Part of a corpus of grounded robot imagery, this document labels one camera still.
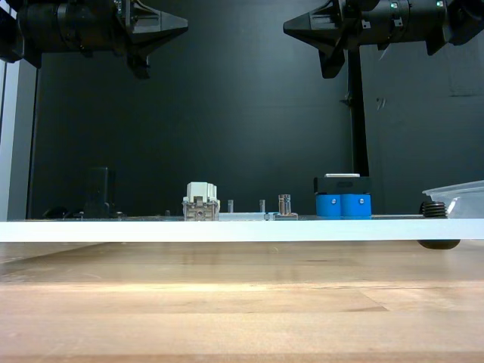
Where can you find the small metal post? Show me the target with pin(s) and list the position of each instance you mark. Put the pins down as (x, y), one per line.
(284, 204)

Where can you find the blue black connector housing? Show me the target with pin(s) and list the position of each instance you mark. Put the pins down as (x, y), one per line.
(329, 206)

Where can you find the black clamp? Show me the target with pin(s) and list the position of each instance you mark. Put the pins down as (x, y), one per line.
(98, 189)

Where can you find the black round screw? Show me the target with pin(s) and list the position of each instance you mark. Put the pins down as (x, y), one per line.
(434, 211)

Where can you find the black rubber board foot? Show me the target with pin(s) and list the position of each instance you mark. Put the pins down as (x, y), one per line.
(438, 245)

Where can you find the beige rectangular connector housing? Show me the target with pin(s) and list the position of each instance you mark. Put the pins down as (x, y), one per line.
(200, 204)

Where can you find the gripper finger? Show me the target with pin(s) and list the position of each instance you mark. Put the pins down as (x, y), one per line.
(174, 23)
(306, 27)
(147, 43)
(326, 48)

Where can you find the aluminium clamp block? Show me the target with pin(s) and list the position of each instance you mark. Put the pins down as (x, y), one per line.
(242, 216)

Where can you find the black vertical column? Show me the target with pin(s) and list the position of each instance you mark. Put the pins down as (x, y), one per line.
(357, 113)

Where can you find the clear plastic tub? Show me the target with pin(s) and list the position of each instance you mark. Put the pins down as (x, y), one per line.
(469, 200)

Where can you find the white task board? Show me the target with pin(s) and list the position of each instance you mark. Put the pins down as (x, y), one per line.
(242, 232)

